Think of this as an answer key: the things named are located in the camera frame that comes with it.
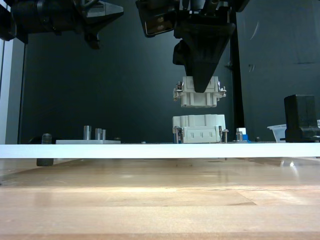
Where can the beige connector hub housing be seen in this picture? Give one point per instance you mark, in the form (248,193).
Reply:
(200,130)

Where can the beige HAN10E connector insert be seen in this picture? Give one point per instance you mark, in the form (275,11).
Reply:
(190,98)

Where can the black standoff bolt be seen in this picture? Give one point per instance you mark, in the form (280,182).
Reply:
(47,138)

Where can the black clamp block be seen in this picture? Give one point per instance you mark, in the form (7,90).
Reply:
(298,115)

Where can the clear plastic tub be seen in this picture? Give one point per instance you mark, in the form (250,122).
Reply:
(275,128)

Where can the white board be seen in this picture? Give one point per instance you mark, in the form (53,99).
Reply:
(150,151)

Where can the grey metal plate with posts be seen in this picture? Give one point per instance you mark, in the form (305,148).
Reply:
(87,132)

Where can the small silver socket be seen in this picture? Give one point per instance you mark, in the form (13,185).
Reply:
(238,136)

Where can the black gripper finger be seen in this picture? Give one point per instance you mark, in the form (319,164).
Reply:
(203,55)
(93,41)
(178,53)
(102,17)

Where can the small blue white connector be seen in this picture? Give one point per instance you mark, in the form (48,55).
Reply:
(244,138)

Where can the black aluminium frame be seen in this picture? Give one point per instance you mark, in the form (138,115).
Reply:
(237,112)

